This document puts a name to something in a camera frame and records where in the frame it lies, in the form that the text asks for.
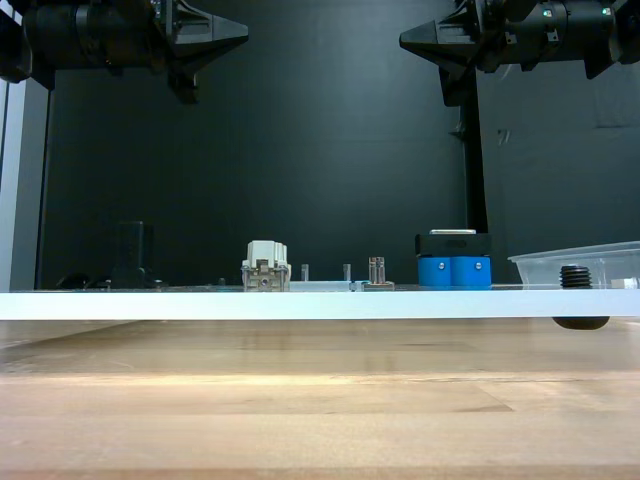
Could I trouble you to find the beige connector housing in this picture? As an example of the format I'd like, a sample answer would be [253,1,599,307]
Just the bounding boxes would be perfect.
[240,240,292,293]

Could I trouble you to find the small metal socket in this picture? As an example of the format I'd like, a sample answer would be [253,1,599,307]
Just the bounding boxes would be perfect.
[363,255,396,292]

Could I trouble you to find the clear plastic tub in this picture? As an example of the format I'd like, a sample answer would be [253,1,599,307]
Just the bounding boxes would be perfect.
[507,241,640,290]

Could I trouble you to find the black threaded knob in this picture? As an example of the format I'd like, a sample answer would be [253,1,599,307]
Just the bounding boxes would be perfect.
[559,264,595,290]

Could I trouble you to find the clear acrylic block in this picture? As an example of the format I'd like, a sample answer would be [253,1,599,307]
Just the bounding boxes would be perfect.
[289,262,359,293]

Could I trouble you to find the white task board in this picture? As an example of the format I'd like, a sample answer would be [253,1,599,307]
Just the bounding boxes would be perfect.
[0,282,640,321]

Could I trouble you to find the black rubber board foot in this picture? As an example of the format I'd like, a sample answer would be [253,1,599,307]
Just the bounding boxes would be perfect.
[551,315,612,332]

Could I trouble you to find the black wall pillar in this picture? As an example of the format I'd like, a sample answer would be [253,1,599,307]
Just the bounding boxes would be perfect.
[455,69,491,236]

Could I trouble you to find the blue and black socket mount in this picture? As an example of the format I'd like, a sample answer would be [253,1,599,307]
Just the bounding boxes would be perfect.
[414,228,494,290]

